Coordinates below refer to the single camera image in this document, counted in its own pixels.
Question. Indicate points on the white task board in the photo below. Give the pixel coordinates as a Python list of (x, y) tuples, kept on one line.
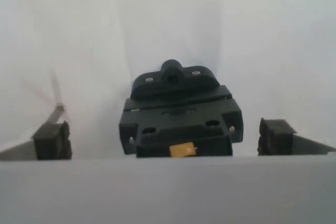
[(105, 37)]

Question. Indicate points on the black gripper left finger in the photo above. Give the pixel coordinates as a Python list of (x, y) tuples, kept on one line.
[(52, 142)]

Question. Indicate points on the black D-SUB plug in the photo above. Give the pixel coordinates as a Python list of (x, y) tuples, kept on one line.
[(181, 113)]

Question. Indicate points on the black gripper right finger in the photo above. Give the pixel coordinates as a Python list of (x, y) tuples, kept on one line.
[(275, 137)]

